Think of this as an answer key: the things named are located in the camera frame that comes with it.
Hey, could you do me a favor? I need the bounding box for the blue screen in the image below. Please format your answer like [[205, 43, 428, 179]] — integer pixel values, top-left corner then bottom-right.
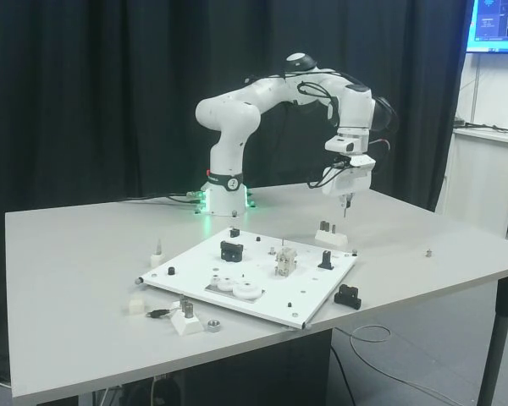
[[465, 0, 508, 54]]

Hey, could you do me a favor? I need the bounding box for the black floor cable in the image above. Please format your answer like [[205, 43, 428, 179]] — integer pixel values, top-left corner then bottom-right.
[[329, 333, 353, 406]]

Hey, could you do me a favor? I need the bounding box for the thin grey cable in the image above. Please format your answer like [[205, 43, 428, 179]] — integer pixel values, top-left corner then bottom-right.
[[349, 324, 484, 406]]

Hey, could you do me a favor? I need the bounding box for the black curtain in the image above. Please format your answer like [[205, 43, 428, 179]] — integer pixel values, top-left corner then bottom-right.
[[0, 0, 478, 381]]

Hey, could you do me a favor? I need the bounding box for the flat white mounting plate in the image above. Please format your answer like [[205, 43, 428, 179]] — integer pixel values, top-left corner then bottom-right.
[[348, 153, 376, 168]]

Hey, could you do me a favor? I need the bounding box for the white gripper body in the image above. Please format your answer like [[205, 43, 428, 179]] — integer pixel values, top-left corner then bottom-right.
[[323, 166, 373, 199]]

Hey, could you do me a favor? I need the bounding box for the black table leg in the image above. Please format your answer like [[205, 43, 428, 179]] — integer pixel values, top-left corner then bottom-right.
[[477, 274, 508, 406]]

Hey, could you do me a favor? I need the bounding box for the black panel under table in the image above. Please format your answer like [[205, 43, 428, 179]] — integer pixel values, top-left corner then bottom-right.
[[82, 326, 335, 406]]

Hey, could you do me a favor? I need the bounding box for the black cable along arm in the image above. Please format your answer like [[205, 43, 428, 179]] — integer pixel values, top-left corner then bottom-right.
[[243, 69, 340, 128]]

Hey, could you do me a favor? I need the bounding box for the white box with dark window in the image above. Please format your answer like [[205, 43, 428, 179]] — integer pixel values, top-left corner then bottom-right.
[[324, 134, 357, 154]]

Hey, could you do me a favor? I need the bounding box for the white square peg holder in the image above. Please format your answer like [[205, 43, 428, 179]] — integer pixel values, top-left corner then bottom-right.
[[314, 229, 349, 248]]

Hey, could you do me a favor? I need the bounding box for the white task board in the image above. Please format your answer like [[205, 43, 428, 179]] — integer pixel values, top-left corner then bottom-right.
[[135, 226, 359, 331]]

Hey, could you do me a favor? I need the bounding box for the black base cable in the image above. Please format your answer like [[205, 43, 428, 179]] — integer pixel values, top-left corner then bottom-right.
[[167, 192, 205, 206]]

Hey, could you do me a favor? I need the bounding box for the white round peg holder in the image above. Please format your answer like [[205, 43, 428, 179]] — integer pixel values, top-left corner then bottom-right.
[[170, 310, 205, 337]]

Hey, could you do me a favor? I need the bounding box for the white large gear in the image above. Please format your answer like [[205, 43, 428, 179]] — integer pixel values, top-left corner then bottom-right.
[[231, 281, 264, 302]]

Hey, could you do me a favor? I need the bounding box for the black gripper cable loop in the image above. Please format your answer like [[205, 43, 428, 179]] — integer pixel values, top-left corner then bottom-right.
[[307, 156, 345, 190]]

